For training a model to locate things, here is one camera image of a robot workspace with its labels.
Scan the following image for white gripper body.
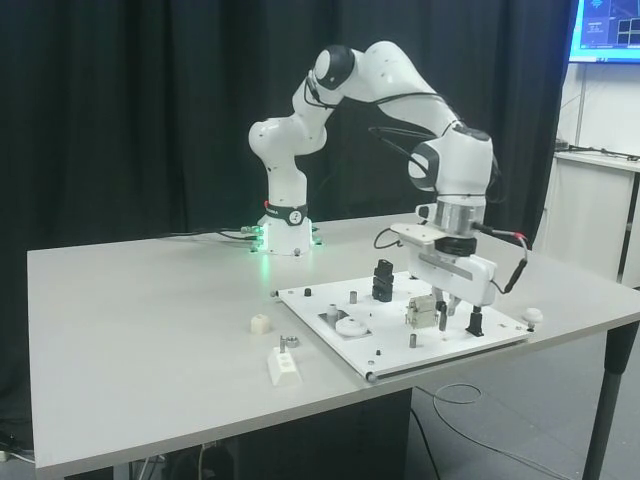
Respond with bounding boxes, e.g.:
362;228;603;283
405;237;498;308

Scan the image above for white peg holder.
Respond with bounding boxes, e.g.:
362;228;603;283
265;349;304;388

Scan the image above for metal connector block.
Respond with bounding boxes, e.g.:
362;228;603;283
403;296;441;332

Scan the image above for black D-SUB plug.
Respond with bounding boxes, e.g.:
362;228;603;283
371;258;396;304

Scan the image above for white task board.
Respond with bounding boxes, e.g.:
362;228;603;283
269;273;535;385

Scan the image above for white large gear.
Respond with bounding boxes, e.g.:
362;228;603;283
335;317;369;340

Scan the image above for white cabinet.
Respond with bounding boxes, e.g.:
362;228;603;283
541;148;640;292

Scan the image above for black table leg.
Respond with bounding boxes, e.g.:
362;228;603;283
585;318;637;480

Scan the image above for blue screen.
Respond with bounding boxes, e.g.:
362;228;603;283
568;0;640;66

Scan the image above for black curtains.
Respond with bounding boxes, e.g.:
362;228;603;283
0;0;584;451

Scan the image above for grey floor cable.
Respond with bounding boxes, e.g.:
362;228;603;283
430;383;594;480

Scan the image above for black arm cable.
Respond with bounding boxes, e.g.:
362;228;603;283
303;69;503;202

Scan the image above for black base cables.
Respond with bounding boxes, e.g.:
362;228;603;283
213;225;265;247

